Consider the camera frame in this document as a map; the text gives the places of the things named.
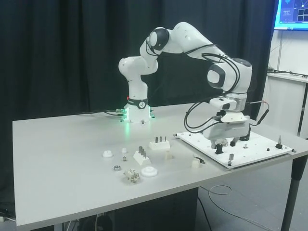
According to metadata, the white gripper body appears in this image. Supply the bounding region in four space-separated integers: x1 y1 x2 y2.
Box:
203 119 251 145

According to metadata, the flat white mounting plate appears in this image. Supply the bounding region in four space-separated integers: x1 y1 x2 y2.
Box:
216 111 250 124

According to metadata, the white task board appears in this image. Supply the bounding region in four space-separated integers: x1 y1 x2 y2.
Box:
173 127 297 171

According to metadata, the white round peg holder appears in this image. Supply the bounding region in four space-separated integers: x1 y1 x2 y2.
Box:
149 141 171 151

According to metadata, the white large gear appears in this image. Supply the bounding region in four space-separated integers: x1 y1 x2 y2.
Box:
141 166 158 178

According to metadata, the white square peg holder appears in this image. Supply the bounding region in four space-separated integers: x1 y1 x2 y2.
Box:
133 151 153 166

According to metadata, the black table leg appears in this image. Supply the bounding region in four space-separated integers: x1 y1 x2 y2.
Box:
281 156 304 231

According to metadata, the black control cabinet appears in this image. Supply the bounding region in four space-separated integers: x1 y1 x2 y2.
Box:
63 187 200 231

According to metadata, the beige waterproof plug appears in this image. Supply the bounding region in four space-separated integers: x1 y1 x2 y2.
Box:
122 169 137 181

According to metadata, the blue screen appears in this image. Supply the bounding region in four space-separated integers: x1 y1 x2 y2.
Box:
274 0 308 31

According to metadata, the black curtain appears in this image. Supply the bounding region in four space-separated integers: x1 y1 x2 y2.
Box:
0 0 277 215

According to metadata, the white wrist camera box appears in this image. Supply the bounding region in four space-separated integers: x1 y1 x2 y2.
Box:
209 97 238 112

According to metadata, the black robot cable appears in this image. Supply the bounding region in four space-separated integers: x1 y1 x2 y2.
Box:
144 36 159 57
184 43 241 133

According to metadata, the thin grey floor cable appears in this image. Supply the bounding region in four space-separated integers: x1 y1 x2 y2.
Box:
199 184 283 231

